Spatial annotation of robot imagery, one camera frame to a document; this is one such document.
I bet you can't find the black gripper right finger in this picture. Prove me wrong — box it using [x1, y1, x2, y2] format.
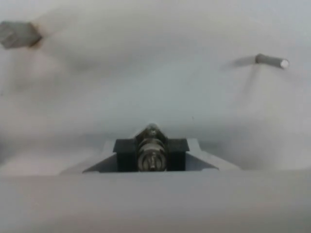
[167, 137, 221, 173]

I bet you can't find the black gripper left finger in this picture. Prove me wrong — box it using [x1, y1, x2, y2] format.
[82, 138, 140, 174]

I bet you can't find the metal BNC plug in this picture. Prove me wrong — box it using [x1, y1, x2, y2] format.
[137, 138, 169, 173]

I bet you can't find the white task board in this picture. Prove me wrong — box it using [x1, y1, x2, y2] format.
[0, 0, 311, 177]

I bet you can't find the metal round peg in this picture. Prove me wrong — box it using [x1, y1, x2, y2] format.
[255, 53, 290, 70]

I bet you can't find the metal square peg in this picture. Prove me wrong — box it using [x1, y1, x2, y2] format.
[0, 20, 44, 50]

